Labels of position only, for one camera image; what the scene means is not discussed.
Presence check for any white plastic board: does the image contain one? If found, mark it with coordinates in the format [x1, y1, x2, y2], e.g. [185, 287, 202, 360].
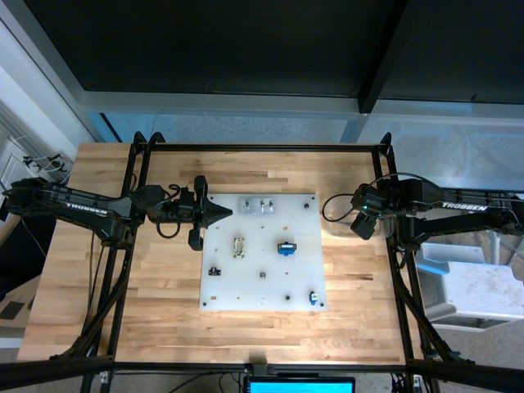
[199, 192, 328, 313]

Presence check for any white wall cable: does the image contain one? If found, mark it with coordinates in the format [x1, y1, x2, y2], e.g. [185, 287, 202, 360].
[11, 137, 62, 171]

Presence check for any clear plastic tub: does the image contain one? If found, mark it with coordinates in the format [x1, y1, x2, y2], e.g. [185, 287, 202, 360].
[323, 196, 392, 239]

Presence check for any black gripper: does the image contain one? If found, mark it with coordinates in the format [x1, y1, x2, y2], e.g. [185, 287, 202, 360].
[350, 183, 388, 242]
[179, 174, 234, 251]

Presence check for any black metal frame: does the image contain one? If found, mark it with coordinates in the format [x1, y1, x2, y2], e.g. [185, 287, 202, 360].
[0, 130, 524, 393]

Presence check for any white metal chair leg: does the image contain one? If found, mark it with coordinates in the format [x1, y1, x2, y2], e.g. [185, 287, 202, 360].
[482, 228, 524, 267]

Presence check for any black pillar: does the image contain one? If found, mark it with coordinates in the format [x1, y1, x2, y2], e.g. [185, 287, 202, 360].
[358, 0, 410, 115]

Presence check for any gripper black cable loop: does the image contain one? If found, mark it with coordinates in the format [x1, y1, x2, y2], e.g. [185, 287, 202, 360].
[156, 219, 183, 240]
[321, 192, 359, 223]

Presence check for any blue-edged screen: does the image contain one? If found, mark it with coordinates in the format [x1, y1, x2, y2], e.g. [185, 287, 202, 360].
[244, 376, 356, 393]

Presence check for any black wall cable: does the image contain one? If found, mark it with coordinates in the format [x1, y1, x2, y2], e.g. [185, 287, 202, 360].
[22, 153, 74, 173]

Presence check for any cardboard box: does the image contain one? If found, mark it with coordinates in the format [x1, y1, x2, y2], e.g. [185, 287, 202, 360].
[0, 273, 42, 328]

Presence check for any silver metal clamp block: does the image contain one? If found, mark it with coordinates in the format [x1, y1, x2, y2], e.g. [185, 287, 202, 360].
[238, 196, 276, 216]

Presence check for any black fabric chair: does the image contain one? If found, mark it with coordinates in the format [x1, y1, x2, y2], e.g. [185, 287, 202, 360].
[0, 212, 56, 300]

